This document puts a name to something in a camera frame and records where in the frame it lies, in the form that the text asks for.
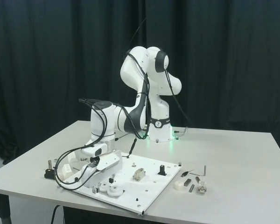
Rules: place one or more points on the white peg holder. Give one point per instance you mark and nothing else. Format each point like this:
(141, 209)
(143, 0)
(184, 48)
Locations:
(179, 186)

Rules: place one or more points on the white large gear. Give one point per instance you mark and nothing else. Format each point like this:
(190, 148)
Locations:
(113, 192)

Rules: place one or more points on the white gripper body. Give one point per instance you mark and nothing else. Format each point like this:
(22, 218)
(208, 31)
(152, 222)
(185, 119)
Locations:
(107, 163)

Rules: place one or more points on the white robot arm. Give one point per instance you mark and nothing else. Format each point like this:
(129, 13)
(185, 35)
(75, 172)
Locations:
(130, 77)

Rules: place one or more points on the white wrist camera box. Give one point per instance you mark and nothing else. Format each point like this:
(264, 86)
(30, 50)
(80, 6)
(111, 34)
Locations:
(95, 150)

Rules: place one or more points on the clear Ethernet plug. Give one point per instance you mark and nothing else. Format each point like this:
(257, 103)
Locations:
(201, 188)

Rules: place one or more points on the white small gear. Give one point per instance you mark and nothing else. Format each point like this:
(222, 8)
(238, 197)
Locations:
(104, 187)

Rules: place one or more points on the metal hex key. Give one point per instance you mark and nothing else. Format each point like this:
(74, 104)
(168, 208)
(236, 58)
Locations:
(201, 173)

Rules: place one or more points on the black curtains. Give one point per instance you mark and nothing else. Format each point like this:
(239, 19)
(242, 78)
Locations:
(49, 58)

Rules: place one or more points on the black plug with metal post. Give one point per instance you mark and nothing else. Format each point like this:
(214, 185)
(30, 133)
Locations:
(48, 173)

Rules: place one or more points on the black small plug with tip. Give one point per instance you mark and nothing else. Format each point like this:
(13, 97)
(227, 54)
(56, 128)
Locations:
(185, 173)

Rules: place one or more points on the white task board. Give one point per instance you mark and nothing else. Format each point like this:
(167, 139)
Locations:
(151, 186)

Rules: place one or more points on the white holder block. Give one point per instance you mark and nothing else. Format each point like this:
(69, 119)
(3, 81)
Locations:
(66, 169)
(71, 157)

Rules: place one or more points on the black square peg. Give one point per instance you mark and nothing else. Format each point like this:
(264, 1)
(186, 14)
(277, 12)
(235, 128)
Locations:
(187, 182)

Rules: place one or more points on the white medium gear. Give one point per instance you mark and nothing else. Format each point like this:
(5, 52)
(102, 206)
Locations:
(119, 188)

